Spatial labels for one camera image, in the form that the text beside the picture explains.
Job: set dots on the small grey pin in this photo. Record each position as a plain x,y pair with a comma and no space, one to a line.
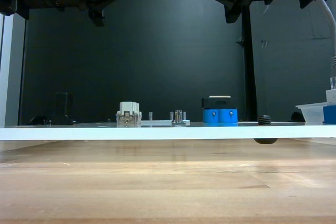
150,116
171,116
185,116

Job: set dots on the black block on clamp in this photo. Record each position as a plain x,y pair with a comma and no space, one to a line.
218,103

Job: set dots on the white frame post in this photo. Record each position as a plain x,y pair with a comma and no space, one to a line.
6,77

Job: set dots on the blue socket mount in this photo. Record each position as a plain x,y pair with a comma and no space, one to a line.
330,115

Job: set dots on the clear plastic bar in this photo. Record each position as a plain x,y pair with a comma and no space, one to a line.
157,123

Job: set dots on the black round foot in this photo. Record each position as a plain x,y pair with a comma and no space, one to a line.
298,117

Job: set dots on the white rj45 socket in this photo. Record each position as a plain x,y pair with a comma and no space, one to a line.
331,97

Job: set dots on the black frame post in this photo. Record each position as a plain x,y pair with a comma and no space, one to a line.
248,64

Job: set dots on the white board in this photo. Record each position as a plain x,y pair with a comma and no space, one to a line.
168,132

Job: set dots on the black rubber foot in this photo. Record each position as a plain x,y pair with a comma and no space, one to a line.
265,141

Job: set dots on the beige connector housing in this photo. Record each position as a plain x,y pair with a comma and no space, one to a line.
128,115

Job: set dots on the black socket holder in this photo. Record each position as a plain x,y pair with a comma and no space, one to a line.
63,106

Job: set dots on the black ribbed screw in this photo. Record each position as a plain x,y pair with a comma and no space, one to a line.
263,119

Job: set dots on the silver metal connector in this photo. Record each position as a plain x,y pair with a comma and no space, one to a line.
179,117

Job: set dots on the blue clamp block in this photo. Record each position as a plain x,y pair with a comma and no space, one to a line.
220,117

